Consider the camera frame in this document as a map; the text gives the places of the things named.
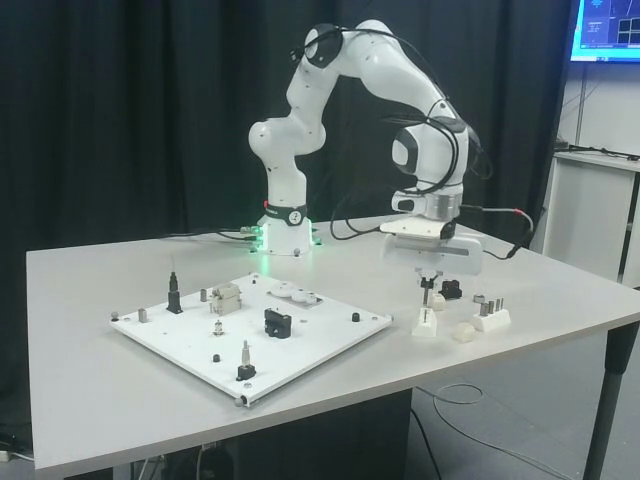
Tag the white power strip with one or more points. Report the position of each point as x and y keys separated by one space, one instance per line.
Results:
x=5 y=455

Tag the white large gear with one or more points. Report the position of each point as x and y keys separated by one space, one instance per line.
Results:
x=284 y=290

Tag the blue screen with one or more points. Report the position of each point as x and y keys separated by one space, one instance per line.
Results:
x=607 y=30

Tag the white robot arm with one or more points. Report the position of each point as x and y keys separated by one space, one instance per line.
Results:
x=380 y=65

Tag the black curtain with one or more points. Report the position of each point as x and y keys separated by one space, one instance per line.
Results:
x=125 y=100

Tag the white medium gear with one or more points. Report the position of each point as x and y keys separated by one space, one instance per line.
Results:
x=300 y=298

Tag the white cabinet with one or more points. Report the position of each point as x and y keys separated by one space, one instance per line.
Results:
x=590 y=215

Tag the short metal round peg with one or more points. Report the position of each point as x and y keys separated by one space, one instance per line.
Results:
x=203 y=294

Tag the white sloped peg holder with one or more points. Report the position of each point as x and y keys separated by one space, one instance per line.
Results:
x=424 y=328

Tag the black D-SUB plug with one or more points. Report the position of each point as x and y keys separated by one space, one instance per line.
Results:
x=450 y=289

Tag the black Ethernet plug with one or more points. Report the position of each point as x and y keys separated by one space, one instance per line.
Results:
x=173 y=300

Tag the white task board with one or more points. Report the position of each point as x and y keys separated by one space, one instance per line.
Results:
x=200 y=350

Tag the white small gear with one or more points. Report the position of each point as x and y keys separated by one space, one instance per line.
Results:
x=311 y=300

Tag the black USB plug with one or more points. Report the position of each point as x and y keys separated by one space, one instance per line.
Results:
x=276 y=322

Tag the metal BNC plug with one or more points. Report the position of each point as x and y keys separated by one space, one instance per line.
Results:
x=218 y=328

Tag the flat white mount plate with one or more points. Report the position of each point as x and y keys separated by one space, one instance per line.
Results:
x=415 y=227

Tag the metal hex nut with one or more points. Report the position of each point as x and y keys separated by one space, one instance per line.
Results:
x=479 y=298

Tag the white long peg holder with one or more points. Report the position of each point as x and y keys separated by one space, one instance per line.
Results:
x=492 y=322

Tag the black under-table cabinet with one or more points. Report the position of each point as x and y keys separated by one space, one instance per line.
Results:
x=300 y=440

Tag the small white cube holder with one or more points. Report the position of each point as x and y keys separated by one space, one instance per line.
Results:
x=436 y=302
x=465 y=333

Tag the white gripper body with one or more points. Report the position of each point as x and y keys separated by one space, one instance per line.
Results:
x=465 y=260

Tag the short metal square peg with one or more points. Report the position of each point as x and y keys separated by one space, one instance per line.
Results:
x=143 y=315

